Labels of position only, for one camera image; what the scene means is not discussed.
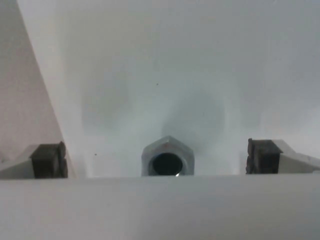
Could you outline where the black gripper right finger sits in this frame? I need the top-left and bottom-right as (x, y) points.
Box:
(245, 137), (320, 176)

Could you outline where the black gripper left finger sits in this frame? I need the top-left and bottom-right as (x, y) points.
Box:
(0, 140), (69, 180)

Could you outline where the metal bolt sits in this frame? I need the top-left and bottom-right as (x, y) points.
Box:
(140, 135), (196, 178)

